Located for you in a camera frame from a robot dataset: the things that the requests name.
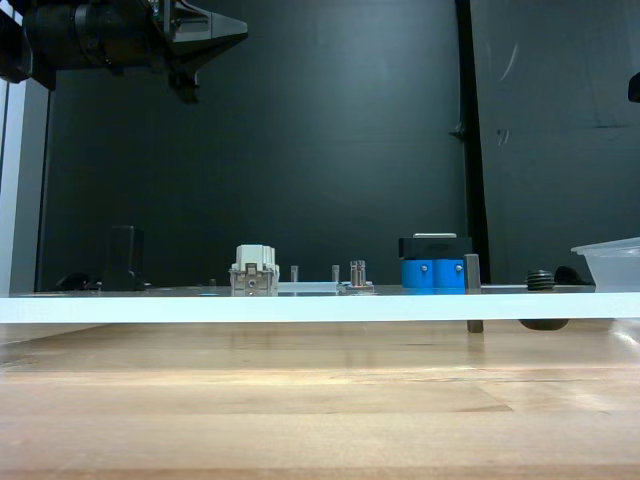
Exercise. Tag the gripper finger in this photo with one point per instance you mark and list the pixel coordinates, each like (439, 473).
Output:
(227, 27)
(205, 52)

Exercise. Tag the black socket connector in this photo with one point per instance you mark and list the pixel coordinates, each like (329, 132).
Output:
(122, 255)

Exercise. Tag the beige connector housing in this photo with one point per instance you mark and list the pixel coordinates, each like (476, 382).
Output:
(252, 270)

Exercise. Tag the small metal coaxial connector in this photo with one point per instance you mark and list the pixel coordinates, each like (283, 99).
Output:
(358, 275)

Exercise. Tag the metal block with upright pins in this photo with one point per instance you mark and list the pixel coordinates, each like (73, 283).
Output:
(307, 288)

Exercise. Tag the white board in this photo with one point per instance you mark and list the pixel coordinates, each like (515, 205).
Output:
(320, 310)

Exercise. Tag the black threaded screw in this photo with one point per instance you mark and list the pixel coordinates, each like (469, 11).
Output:
(540, 280)

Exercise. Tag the clear plastic tub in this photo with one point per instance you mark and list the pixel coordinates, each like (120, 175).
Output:
(615, 265)

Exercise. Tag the grey aluminium window frame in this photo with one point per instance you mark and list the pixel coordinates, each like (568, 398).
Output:
(15, 200)

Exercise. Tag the black wall beam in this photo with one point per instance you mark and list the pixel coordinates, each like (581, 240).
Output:
(470, 100)

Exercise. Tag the black connector on blue mount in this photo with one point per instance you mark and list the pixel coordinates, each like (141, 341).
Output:
(435, 265)

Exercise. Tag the grey metal post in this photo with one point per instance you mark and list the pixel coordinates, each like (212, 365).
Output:
(472, 272)

